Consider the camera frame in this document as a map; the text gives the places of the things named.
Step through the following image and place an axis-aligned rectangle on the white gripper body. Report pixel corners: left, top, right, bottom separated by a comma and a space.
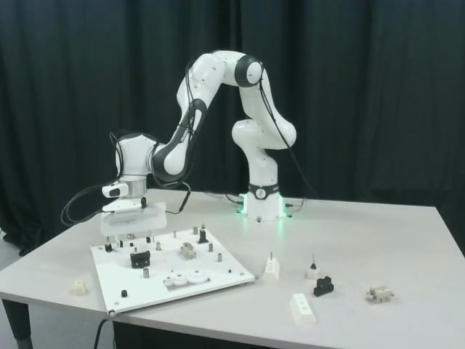
100, 204, 168, 238

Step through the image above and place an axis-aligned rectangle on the white sloped peg holder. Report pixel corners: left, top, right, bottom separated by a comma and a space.
262, 257, 281, 281

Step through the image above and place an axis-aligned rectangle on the black stepped connector block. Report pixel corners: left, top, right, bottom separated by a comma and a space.
129, 250, 152, 269

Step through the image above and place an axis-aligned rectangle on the white large gear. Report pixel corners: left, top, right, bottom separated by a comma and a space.
185, 269, 210, 286

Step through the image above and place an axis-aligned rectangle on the white task board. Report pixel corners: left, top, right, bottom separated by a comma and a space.
89, 225, 255, 316

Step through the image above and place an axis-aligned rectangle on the dark grey table leg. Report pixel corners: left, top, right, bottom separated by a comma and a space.
0, 297, 31, 349

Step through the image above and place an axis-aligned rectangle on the black curtain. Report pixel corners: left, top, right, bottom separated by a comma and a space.
0, 0, 465, 252

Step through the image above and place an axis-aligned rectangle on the long white holder with holes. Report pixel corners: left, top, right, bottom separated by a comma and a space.
289, 292, 318, 323

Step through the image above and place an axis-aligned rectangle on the black D-SUB plug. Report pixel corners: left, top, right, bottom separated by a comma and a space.
312, 276, 336, 297

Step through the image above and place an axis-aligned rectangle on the small white wrist camera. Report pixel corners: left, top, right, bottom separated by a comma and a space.
102, 183, 129, 199

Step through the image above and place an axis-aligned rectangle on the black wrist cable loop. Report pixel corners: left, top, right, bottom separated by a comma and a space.
60, 185, 110, 228

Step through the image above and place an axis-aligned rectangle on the black cable at arm foot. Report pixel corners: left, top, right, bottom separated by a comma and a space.
223, 192, 248, 205

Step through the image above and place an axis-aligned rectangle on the black cable under table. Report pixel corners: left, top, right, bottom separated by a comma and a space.
94, 315, 112, 349

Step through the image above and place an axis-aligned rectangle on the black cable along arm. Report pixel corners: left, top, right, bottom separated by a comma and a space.
256, 68, 307, 212

